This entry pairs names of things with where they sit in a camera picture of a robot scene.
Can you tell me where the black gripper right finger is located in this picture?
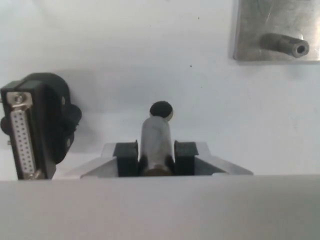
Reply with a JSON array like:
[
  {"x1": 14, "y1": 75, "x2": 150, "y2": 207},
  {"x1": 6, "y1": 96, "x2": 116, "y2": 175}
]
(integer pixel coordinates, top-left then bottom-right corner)
[{"x1": 172, "y1": 140, "x2": 254, "y2": 176}]

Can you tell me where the metal round peg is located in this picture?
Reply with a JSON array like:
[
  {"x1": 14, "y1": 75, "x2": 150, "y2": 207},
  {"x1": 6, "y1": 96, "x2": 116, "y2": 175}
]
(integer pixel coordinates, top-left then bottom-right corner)
[{"x1": 139, "y1": 116, "x2": 174, "y2": 176}]

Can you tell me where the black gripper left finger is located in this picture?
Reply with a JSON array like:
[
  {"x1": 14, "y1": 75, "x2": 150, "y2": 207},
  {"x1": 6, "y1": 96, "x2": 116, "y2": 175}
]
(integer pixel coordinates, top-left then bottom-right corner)
[{"x1": 79, "y1": 140, "x2": 141, "y2": 179}]

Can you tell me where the white task board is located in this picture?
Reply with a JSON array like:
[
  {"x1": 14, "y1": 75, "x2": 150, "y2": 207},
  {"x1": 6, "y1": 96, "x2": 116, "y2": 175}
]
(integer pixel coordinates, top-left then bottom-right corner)
[{"x1": 0, "y1": 0, "x2": 320, "y2": 181}]

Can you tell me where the black D-SUB plug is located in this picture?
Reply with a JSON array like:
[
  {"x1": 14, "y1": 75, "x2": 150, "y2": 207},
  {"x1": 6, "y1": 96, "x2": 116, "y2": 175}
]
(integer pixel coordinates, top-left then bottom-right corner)
[{"x1": 0, "y1": 72, "x2": 83, "y2": 181}]

